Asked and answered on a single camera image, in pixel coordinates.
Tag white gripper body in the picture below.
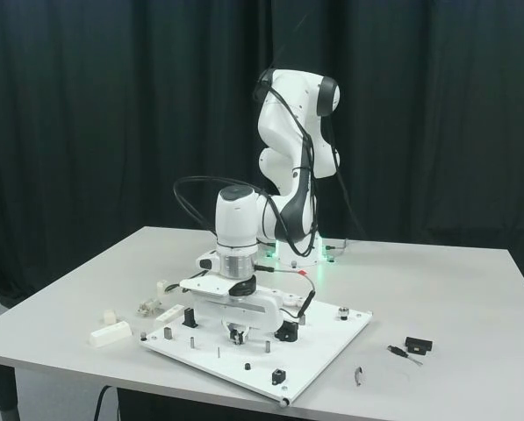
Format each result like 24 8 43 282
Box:
190 292 285 333

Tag white task board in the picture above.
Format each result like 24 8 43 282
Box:
139 289 373 407

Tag long white holder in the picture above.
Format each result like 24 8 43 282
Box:
155 304 188 324
89 322 133 350

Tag black cabinet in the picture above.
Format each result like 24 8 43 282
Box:
117 388 289 421

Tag black USB plug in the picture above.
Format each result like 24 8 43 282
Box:
386 345 422 367

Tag black D-SUB plug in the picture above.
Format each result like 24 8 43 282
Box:
404 336 434 354

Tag black curtains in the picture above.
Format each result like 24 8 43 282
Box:
0 0 524 303

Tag thin black rod on wire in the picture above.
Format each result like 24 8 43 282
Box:
253 265 316 328

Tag black floor cable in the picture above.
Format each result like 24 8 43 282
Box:
97 385 118 421

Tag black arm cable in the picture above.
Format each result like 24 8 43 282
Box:
172 175 271 233
252 69 355 260

